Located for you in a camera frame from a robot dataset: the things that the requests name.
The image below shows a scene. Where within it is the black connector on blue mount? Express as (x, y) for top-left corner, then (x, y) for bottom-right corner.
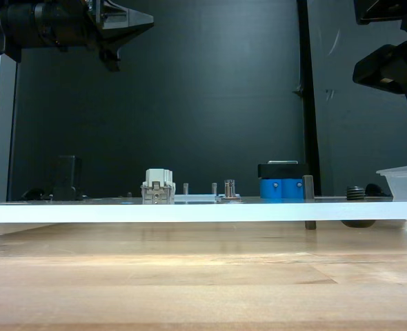
(257, 160), (310, 200)

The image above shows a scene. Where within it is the beige connector housing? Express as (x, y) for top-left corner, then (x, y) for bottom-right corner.
(140, 168), (176, 205)

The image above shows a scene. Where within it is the black threaded screw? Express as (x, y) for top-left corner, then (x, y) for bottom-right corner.
(340, 185), (376, 229)

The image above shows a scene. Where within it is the black wall beam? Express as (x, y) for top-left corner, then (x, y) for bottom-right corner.
(295, 0), (321, 201)

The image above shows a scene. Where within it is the small metal coaxial connector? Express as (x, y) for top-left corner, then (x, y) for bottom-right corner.
(217, 178), (242, 204)

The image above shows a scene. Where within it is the metal block with upright pins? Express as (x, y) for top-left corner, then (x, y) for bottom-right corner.
(173, 182), (221, 205)

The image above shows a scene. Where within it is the white board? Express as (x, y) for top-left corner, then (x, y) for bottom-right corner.
(0, 196), (407, 224)

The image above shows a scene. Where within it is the black socket connector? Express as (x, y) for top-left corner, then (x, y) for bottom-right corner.
(52, 154), (84, 201)

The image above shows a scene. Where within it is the grey metal post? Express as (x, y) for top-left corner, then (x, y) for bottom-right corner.
(302, 174), (317, 230)

